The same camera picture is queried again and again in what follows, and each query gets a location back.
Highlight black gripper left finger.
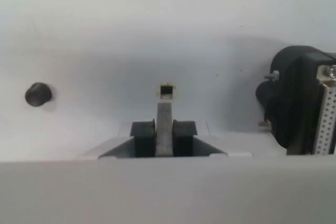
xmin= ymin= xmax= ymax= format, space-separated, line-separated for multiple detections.
xmin=98 ymin=120 xmax=158 ymax=159

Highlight white task board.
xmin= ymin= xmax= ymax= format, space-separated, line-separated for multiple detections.
xmin=0 ymin=0 xmax=336 ymax=162

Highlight metal square peg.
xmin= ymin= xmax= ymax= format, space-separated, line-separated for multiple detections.
xmin=155 ymin=102 xmax=175 ymax=157

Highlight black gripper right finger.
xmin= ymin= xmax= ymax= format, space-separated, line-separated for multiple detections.
xmin=172 ymin=119 xmax=228 ymax=158

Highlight black D-SUB plug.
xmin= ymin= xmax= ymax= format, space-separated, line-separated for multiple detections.
xmin=255 ymin=45 xmax=336 ymax=156

